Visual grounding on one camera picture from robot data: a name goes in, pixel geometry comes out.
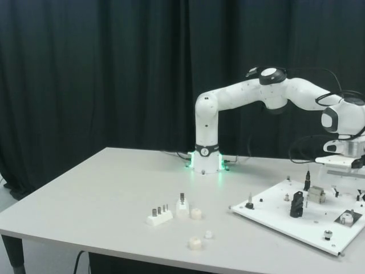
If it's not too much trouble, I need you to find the black base cable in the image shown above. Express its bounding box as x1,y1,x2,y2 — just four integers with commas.
164,150,197,161

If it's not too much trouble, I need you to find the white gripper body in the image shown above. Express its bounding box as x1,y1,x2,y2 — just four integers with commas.
319,164,365,188

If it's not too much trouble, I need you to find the black camera cable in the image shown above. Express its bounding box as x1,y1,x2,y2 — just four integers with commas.
289,90,365,166

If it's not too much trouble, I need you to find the white four-hole peg holder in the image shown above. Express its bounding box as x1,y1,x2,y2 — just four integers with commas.
146,210,174,228

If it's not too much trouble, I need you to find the dark grey table leg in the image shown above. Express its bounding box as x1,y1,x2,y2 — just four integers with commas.
1,234,24,274

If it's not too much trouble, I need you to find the black floor cable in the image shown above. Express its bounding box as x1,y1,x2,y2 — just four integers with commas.
75,250,90,274

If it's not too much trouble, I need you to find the black curtain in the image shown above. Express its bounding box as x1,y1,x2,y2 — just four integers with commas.
0,0,365,198

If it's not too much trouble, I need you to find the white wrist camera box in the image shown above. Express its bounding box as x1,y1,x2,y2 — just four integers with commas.
323,139,347,153

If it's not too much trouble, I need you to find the silver flange ring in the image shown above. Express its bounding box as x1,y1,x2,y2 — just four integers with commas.
344,139,365,157

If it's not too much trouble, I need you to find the flat white mounting plate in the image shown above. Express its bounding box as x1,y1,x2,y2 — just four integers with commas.
315,155,365,167

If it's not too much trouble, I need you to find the black D-SUB plug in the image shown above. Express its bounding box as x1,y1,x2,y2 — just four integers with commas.
290,190,305,218

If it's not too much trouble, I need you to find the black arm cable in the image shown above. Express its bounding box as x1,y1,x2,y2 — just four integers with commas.
283,67,344,95

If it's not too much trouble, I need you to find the white tall plug holder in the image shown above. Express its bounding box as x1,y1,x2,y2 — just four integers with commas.
175,199,190,220

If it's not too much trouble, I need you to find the white task board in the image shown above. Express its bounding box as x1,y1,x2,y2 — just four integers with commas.
229,175,365,257

